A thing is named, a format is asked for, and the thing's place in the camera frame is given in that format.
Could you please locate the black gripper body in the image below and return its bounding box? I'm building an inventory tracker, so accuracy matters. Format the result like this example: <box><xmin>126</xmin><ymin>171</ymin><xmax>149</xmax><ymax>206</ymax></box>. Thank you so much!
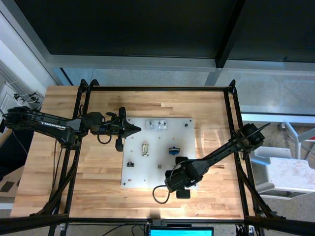
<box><xmin>107</xmin><ymin>107</ymin><xmax>128</xmax><ymax>152</ymax></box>
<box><xmin>164</xmin><ymin>156</ymin><xmax>197</xmax><ymax>199</ymax></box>

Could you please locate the silver metal block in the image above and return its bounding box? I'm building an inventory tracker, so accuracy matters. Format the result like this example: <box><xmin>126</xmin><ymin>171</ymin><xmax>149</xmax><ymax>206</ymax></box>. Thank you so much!
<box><xmin>145</xmin><ymin>119</ymin><xmax>168</xmax><ymax>131</ymax></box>

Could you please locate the white board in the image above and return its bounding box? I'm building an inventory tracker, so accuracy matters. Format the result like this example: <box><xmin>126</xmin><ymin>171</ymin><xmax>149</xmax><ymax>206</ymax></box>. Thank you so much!
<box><xmin>121</xmin><ymin>117</ymin><xmax>199</xmax><ymax>189</ymax></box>

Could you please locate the blue-lit screen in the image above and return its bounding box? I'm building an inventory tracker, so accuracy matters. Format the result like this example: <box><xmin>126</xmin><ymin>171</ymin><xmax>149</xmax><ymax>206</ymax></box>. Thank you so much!
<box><xmin>147</xmin><ymin>226</ymin><xmax>214</xmax><ymax>236</ymax></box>

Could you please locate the white plastic chair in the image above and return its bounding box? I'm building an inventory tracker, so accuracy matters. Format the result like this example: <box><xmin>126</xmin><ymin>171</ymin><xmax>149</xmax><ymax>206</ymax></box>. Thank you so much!
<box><xmin>251</xmin><ymin>147</ymin><xmax>315</xmax><ymax>200</ymax></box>

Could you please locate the cardboard box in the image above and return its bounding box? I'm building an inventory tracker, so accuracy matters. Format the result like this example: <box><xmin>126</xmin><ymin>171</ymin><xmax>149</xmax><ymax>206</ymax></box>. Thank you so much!
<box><xmin>0</xmin><ymin>165</ymin><xmax>25</xmax><ymax>197</ymax></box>

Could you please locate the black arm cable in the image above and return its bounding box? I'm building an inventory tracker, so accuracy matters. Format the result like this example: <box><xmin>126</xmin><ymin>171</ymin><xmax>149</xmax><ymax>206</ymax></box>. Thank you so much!
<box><xmin>97</xmin><ymin>132</ymin><xmax>112</xmax><ymax>145</ymax></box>
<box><xmin>152</xmin><ymin>184</ymin><xmax>173</xmax><ymax>204</ymax></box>

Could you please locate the black frame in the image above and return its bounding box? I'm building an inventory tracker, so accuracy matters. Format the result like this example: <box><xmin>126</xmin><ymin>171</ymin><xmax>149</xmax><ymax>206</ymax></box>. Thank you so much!
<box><xmin>0</xmin><ymin>79</ymin><xmax>315</xmax><ymax>236</ymax></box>

